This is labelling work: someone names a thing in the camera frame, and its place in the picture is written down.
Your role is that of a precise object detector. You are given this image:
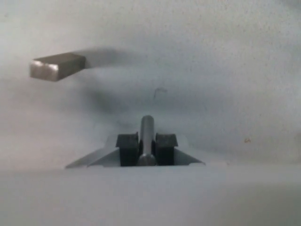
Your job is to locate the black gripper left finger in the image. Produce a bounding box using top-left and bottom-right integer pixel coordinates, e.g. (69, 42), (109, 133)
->
(65, 132), (140, 169)

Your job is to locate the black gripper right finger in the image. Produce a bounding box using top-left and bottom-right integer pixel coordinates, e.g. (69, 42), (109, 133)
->
(154, 132), (206, 167)

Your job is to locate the metal round peg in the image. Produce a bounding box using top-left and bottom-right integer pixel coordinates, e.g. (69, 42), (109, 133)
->
(137, 114), (158, 167)

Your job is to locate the metal square peg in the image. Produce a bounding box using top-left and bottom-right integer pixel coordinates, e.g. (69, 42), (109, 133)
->
(29, 48), (117, 83)

